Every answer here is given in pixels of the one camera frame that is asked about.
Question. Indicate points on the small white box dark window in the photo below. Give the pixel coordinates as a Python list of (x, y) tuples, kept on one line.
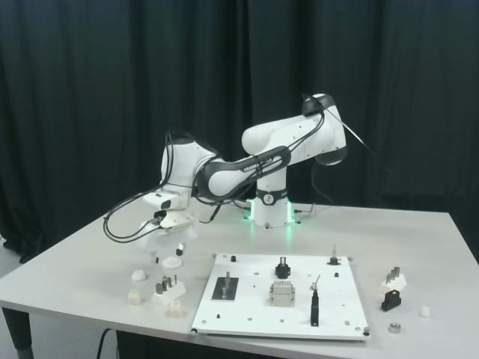
[(161, 201)]

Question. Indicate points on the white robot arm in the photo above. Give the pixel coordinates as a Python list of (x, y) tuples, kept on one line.
[(262, 164)]

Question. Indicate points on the black table leg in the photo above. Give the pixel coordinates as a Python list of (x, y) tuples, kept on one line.
[(15, 333)]

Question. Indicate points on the black D-SUB plug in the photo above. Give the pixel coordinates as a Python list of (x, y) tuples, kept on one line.
[(391, 300)]

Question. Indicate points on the flat pale mounting plate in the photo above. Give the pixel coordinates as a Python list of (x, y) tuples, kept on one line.
[(177, 220)]

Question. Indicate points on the black USB plug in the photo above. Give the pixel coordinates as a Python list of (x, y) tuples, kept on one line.
[(314, 310)]

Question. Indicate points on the black curtains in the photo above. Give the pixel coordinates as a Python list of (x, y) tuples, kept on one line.
[(75, 93)]

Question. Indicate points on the white task board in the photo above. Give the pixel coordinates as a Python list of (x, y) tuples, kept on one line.
[(262, 299)]

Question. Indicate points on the cream waterproof plug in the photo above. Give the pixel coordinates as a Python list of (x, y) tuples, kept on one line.
[(176, 308), (135, 295)]

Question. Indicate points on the metal bolt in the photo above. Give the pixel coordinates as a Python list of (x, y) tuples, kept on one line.
[(334, 254)]

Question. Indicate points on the white large gear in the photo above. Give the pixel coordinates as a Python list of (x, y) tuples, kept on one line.
[(172, 262)]

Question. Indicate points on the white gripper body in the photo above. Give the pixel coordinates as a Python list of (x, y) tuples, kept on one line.
[(164, 239)]

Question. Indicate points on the white peg holder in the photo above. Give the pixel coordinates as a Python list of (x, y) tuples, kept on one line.
[(168, 295), (393, 286)]

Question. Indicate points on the white medium gear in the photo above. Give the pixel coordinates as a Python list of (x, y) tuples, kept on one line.
[(138, 275)]

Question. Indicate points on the metal BNC plug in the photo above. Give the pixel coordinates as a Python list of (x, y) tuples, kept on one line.
[(283, 261)]

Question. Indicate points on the metal nut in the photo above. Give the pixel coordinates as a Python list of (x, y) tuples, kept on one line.
[(395, 328)]

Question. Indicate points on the white small gear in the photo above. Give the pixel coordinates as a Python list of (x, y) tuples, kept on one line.
[(424, 312)]

